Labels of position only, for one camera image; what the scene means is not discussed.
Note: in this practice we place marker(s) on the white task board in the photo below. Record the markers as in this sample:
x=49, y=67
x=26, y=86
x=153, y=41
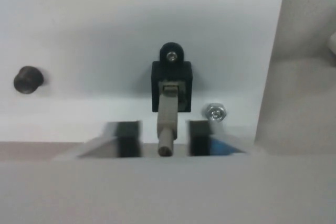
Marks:
x=78, y=24

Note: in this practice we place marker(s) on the small white plug holder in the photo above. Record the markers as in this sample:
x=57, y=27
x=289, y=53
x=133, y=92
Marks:
x=332, y=40

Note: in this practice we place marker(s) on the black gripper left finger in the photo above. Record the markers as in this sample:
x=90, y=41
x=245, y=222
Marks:
x=128, y=140

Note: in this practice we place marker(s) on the grey Ethernet plug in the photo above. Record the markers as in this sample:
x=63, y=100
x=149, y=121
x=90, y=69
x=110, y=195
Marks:
x=166, y=108

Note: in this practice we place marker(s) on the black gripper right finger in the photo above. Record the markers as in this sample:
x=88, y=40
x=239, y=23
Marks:
x=198, y=137

